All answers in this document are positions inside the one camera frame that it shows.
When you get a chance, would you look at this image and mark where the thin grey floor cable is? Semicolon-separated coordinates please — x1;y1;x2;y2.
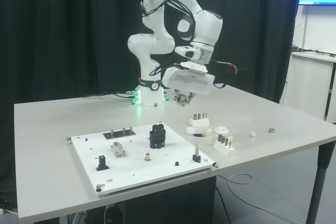
217;173;314;212

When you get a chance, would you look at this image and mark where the black D-SUB plug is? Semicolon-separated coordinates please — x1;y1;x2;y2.
149;123;167;149

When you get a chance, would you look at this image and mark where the white round peg holder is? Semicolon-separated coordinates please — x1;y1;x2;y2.
187;118;211;127

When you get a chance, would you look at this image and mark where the beige metal waterproof plug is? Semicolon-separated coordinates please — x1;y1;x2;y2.
177;94;191;107

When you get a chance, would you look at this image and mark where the black table leg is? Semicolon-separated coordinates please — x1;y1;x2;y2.
306;140;332;224

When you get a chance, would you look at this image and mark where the white cabinet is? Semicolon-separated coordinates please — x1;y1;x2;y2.
285;50;336;124

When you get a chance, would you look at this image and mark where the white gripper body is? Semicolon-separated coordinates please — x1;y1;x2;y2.
161;66;216;96

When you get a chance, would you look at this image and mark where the black curtain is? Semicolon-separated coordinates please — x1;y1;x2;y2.
0;0;302;190

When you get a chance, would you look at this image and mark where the black cable bundle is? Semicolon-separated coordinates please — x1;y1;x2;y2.
290;46;336;57

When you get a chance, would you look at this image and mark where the white square peg holder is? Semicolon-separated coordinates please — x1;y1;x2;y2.
213;140;236;157

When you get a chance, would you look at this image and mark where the white task board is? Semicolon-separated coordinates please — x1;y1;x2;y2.
65;123;218;197

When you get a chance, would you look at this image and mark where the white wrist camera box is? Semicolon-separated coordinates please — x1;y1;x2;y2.
175;46;195;59

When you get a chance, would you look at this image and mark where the black base cable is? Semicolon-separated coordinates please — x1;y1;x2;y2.
104;91;140;101

